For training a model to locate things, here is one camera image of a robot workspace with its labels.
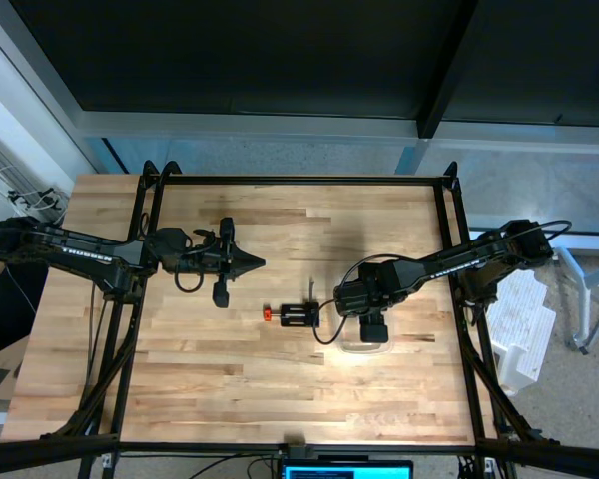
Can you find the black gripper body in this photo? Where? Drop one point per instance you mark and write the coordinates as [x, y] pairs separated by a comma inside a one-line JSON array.
[[375, 332], [214, 259]]

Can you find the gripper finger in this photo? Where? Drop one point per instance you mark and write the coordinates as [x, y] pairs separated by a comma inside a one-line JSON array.
[[244, 255], [243, 268]]

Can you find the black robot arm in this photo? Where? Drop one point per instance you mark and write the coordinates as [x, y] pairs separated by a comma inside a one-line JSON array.
[[90, 254], [449, 267]]

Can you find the clear plastic tub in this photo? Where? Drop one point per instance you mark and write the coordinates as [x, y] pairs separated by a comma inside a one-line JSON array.
[[367, 350]]

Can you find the black vise with orange knob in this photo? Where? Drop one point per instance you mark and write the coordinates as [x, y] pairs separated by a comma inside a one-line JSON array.
[[294, 315]]

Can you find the laptop screen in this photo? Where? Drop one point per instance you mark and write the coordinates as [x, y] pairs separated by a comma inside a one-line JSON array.
[[344, 471]]

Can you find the brown cardboard box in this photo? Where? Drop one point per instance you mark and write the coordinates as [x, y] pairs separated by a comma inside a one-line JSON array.
[[2, 356]]

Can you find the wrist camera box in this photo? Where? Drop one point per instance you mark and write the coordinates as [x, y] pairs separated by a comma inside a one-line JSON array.
[[352, 299]]

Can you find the black metal frame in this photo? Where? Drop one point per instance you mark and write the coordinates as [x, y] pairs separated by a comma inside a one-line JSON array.
[[299, 180]]

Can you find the black table-level camera box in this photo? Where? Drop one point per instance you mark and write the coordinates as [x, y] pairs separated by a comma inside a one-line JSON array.
[[297, 450]]

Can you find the silver metal chair frame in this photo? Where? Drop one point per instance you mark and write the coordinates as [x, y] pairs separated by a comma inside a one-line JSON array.
[[584, 299]]

